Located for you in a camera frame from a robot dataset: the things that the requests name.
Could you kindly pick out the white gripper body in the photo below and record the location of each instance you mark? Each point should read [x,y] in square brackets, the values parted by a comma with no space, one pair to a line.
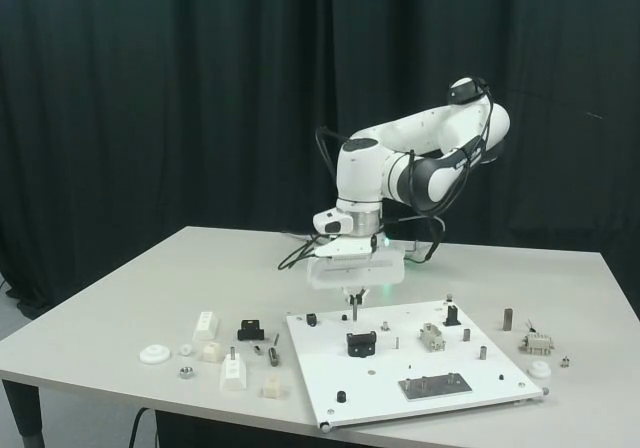
[350,273]

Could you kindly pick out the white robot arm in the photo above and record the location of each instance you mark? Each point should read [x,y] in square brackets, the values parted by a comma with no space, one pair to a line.
[360,168]

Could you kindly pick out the thick metal round peg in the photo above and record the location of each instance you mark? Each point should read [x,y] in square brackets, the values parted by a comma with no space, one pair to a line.
[273,357]

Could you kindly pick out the short metal peg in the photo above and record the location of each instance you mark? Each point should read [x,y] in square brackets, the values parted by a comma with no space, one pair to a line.
[484,353]
[466,335]

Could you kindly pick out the white holder with peg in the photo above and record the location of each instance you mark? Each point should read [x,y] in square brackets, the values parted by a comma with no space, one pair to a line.
[234,375]

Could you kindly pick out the long white peg holder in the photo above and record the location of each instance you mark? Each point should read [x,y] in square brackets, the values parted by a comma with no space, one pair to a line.
[206,325]

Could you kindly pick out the large metal square peg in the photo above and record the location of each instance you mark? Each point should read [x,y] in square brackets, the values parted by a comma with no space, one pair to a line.
[508,319]

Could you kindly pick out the black connector block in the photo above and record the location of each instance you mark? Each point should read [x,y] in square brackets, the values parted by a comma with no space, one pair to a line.
[361,345]

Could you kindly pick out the beige multi-pin connector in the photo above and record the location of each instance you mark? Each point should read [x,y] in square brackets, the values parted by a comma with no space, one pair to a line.
[429,338]

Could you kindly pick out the white task board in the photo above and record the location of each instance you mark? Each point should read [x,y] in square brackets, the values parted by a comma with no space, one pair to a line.
[400,368]

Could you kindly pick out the black plug holder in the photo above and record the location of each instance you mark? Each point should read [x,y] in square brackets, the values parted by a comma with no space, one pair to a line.
[250,331]

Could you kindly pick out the small white cube holder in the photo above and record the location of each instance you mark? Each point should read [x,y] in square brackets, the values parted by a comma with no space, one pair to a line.
[272,389]
[212,353]

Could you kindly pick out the white small gear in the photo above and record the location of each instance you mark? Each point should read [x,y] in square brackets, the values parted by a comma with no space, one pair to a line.
[185,350]

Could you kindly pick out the black under-table panel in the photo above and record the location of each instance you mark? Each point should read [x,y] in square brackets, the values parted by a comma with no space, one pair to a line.
[235,430]

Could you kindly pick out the metal hex nut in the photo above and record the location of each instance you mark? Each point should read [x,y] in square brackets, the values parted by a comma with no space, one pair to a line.
[187,372]

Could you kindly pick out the white large gear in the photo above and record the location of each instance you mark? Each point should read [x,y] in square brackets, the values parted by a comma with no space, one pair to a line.
[156,356]

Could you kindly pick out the small metal BNC plug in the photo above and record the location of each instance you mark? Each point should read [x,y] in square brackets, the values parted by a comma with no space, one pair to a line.
[566,361]

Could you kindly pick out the black curtain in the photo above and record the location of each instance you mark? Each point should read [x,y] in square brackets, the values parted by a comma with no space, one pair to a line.
[150,93]

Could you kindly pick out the black table leg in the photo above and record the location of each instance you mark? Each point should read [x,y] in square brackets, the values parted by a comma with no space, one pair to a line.
[20,413]

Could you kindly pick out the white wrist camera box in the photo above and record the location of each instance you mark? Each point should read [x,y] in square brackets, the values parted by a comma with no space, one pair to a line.
[330,222]

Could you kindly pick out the black upright bracket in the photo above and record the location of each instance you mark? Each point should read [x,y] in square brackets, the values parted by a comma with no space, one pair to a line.
[451,316]

